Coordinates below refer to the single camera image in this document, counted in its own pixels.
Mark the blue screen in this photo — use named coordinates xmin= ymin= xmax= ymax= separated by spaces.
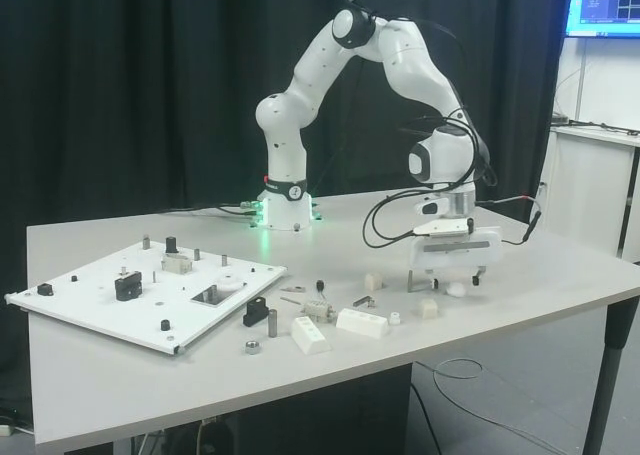
xmin=566 ymin=0 xmax=640 ymax=39

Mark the black curtain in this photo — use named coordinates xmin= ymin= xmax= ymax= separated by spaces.
xmin=0 ymin=0 xmax=574 ymax=426

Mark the long white peg holder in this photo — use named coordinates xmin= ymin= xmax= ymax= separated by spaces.
xmin=335 ymin=308 xmax=391 ymax=337
xmin=290 ymin=315 xmax=332 ymax=355

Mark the black base cable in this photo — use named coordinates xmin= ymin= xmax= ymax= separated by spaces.
xmin=169 ymin=202 xmax=261 ymax=219

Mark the dark grey table leg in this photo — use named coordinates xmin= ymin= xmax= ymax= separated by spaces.
xmin=582 ymin=294 xmax=630 ymax=455

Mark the beige D-SUB plug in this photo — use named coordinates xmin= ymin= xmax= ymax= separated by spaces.
xmin=298 ymin=299 xmax=329 ymax=319

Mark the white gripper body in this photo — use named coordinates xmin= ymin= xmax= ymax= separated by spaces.
xmin=407 ymin=227 xmax=503 ymax=280

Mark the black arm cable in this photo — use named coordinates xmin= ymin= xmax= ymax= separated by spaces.
xmin=362 ymin=9 xmax=501 ymax=250

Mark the grey floor cable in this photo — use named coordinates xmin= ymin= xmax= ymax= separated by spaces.
xmin=432 ymin=357 xmax=640 ymax=455

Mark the black plug block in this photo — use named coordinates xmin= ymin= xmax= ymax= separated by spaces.
xmin=242 ymin=298 xmax=269 ymax=327

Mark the white cabinet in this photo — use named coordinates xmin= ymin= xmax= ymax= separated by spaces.
xmin=529 ymin=122 xmax=640 ymax=266

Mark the flat white mounting plate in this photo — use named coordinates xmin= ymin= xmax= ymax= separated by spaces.
xmin=413 ymin=219 xmax=470 ymax=238

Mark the white task board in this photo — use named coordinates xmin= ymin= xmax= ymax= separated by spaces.
xmin=3 ymin=238 xmax=289 ymax=356

